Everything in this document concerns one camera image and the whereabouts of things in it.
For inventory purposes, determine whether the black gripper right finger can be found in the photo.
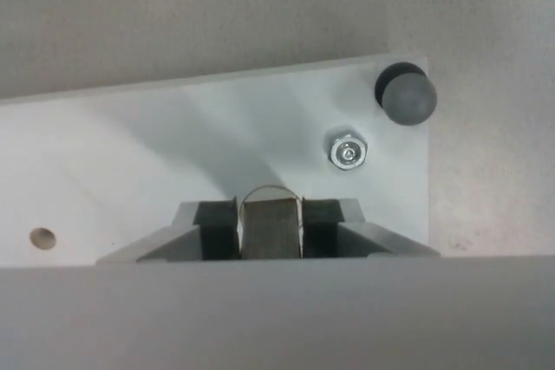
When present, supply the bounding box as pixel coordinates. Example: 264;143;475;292
298;197;441;262

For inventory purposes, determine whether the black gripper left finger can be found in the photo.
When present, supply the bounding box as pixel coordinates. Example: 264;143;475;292
95;198;240;264

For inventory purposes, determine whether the metal square peg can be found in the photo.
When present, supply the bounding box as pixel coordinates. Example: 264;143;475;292
239;197;302;261

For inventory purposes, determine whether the metal hex nut on board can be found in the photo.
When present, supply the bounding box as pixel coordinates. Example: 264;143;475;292
324;127;370;171

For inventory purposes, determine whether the white task board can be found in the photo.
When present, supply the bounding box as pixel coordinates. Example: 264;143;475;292
0;55;430;268

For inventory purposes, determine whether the grey ball board marker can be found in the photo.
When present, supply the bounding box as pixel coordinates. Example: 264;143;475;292
374;61;439;129

